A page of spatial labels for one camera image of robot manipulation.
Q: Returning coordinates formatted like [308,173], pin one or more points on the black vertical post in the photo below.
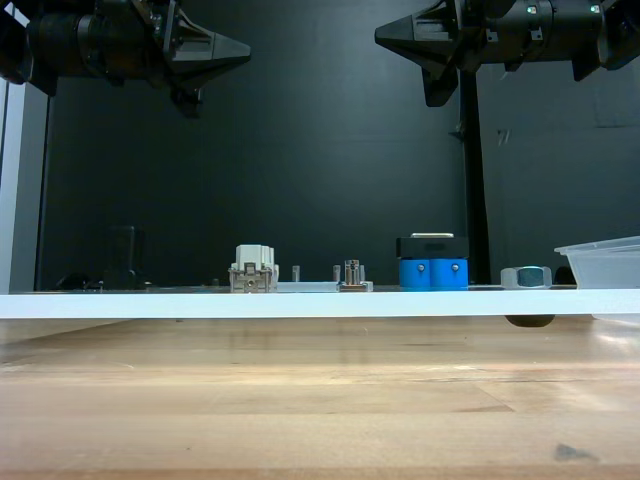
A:
[475,200]

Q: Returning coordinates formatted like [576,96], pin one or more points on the blue connector with black top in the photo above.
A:
[415,275]

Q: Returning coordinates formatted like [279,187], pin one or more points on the silver M12 hex nut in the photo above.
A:
[510,278]

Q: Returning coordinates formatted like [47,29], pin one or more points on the grey connector housing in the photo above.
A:
[252,260]

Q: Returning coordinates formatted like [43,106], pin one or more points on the clear plastic tub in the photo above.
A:
[610,270]

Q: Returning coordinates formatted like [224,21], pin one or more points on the grey metal partition frame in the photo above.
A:
[27,200]

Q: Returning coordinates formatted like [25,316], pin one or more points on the white board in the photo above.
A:
[200,306]

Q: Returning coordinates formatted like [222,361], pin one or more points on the small metal connector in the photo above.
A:
[351,272]

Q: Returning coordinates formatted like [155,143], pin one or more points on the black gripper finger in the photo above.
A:
[425,50]
[200,42]
[200,64]
[430,22]

